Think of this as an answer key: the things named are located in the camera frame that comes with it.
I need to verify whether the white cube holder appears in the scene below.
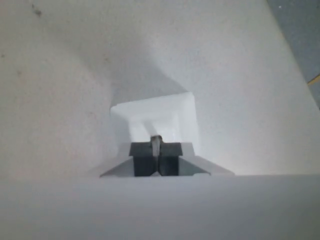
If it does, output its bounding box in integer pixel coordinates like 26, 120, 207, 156
110, 91, 200, 161

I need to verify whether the metal square peg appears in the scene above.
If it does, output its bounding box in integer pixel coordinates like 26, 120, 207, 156
149, 134, 164, 176

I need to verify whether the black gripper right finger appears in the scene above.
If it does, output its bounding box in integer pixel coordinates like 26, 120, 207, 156
159, 141, 236, 177

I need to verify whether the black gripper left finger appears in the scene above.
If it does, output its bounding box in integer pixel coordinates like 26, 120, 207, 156
99, 141, 155, 178

